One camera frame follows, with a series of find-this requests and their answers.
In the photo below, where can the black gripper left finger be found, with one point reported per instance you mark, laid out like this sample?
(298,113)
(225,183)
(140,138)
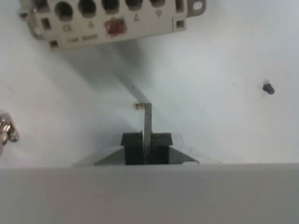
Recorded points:
(132,149)

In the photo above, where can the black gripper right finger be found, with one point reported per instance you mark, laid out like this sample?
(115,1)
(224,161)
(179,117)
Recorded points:
(161,149)

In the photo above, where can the thin metal square peg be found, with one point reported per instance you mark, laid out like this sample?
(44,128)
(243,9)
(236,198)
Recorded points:
(148,123)

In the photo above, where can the white task board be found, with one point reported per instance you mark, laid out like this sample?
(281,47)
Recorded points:
(210,128)

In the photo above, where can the metal BNC plug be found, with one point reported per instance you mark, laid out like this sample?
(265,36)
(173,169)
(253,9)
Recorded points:
(7,130)

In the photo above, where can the beige waterproof plug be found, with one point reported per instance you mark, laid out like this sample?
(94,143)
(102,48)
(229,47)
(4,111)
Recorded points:
(93,28)

